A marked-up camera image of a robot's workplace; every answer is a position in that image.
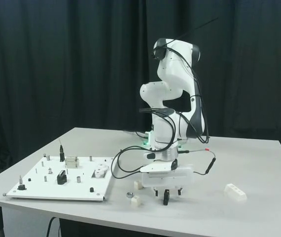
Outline thin black rod on wire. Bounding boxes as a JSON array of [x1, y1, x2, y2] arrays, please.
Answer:
[[179, 147, 217, 175]]

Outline silver wrist ring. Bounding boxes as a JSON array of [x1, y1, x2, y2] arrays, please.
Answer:
[[160, 148, 179, 161]]

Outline black rectangular plug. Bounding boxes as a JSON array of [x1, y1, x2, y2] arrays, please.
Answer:
[[57, 170, 67, 185]]

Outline black camera cable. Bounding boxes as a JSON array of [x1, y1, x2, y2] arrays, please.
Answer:
[[111, 146, 156, 179]]

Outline white task board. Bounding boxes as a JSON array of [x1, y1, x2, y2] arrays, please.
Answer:
[[4, 155, 118, 202]]

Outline black D-SUB plug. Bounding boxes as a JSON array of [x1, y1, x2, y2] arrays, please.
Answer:
[[162, 189, 171, 206]]

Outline tall black plug thin cable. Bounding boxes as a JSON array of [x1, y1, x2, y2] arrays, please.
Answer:
[[58, 138, 66, 162]]

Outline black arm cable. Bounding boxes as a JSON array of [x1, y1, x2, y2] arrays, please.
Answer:
[[139, 16, 219, 149]]

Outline black hanging cable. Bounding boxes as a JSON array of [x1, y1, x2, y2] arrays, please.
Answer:
[[47, 216, 59, 237]]

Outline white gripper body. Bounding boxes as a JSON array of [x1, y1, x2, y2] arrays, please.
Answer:
[[141, 165, 195, 191]]

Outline black base cable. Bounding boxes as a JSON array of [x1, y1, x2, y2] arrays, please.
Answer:
[[123, 130, 151, 139]]

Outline long white peg holder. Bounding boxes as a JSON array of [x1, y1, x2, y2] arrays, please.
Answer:
[[223, 183, 247, 202]]

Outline black cabinet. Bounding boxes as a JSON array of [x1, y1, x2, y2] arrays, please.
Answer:
[[59, 218, 161, 237]]

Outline black curtain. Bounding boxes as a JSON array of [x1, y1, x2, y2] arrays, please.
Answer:
[[0, 0, 281, 173]]

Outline metal plug black flange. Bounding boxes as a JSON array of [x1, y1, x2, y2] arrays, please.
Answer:
[[17, 174, 27, 191]]

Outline flat white mounting plate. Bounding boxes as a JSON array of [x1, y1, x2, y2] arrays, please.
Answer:
[[140, 162, 174, 173]]

